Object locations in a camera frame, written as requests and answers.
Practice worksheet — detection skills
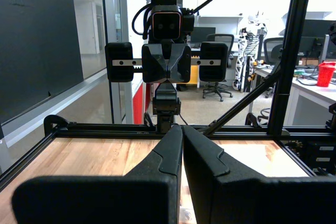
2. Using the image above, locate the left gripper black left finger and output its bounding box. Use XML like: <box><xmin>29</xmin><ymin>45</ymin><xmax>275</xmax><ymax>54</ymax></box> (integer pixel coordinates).
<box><xmin>12</xmin><ymin>125</ymin><xmax>183</xmax><ymax>224</ymax></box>

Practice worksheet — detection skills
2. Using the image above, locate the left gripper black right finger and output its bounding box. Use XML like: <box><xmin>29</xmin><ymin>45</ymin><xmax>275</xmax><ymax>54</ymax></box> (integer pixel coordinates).
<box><xmin>183</xmin><ymin>125</ymin><xmax>336</xmax><ymax>224</ymax></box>

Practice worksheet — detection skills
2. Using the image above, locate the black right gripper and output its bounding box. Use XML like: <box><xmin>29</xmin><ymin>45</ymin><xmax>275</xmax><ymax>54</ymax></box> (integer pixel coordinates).
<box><xmin>104</xmin><ymin>42</ymin><xmax>229</xmax><ymax>84</ymax></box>

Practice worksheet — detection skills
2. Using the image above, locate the yellow cabinet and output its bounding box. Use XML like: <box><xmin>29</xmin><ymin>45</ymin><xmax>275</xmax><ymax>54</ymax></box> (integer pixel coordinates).
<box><xmin>178</xmin><ymin>63</ymin><xmax>201</xmax><ymax>90</ymax></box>

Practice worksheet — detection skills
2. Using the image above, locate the small black monitor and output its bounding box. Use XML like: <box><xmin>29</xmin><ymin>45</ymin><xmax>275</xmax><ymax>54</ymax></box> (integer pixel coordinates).
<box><xmin>191</xmin><ymin>26</ymin><xmax>217</xmax><ymax>44</ymax></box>

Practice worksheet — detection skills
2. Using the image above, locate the red panel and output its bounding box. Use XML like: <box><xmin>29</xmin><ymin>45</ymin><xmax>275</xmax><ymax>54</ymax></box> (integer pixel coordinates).
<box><xmin>132</xmin><ymin>82</ymin><xmax>152</xmax><ymax>126</ymax></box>

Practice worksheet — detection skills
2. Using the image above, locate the black controller box with labels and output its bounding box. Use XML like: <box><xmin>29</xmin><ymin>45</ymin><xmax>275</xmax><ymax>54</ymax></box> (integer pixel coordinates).
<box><xmin>284</xmin><ymin>140</ymin><xmax>336</xmax><ymax>178</ymax></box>

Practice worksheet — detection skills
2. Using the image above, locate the white lattice stand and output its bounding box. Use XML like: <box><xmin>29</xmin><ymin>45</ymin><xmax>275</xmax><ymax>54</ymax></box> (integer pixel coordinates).
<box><xmin>234</xmin><ymin>34</ymin><xmax>257</xmax><ymax>92</ymax></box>

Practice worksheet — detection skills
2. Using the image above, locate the black mesh office chair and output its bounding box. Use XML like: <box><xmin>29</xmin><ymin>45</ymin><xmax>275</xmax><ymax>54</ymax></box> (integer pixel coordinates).
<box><xmin>258</xmin><ymin>37</ymin><xmax>286</xmax><ymax>124</ymax></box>

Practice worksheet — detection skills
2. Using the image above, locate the white desk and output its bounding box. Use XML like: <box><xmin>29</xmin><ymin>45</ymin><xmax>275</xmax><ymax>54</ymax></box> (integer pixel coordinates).
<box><xmin>248</xmin><ymin>66</ymin><xmax>336</xmax><ymax>128</ymax></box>

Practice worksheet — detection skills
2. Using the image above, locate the red cup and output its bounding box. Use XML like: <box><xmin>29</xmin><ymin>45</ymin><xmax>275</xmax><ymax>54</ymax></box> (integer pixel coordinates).
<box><xmin>316</xmin><ymin>61</ymin><xmax>336</xmax><ymax>88</ymax></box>

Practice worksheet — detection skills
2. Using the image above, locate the large black monitor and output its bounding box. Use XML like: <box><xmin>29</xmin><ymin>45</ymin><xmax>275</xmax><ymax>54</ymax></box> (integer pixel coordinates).
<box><xmin>298</xmin><ymin>19</ymin><xmax>336</xmax><ymax>61</ymax></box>

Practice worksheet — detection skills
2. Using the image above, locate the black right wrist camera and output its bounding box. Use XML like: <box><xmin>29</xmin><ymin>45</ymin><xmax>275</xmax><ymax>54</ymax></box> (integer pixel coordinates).
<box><xmin>151</xmin><ymin>5</ymin><xmax>183</xmax><ymax>41</ymax></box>

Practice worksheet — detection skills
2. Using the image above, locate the black looped camera cable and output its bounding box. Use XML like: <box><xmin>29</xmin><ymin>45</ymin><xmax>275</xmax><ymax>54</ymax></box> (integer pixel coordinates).
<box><xmin>131</xmin><ymin>4</ymin><xmax>153</xmax><ymax>39</ymax></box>

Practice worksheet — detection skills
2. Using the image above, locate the grey metal wall ledge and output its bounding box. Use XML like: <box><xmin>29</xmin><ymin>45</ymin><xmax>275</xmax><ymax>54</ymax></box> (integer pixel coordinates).
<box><xmin>0</xmin><ymin>70</ymin><xmax>111</xmax><ymax>148</ymax></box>

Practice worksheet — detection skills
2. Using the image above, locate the black aluminium frame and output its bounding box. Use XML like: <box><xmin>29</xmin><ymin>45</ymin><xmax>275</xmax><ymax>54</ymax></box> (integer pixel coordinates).
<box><xmin>0</xmin><ymin>0</ymin><xmax>336</xmax><ymax>190</ymax></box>

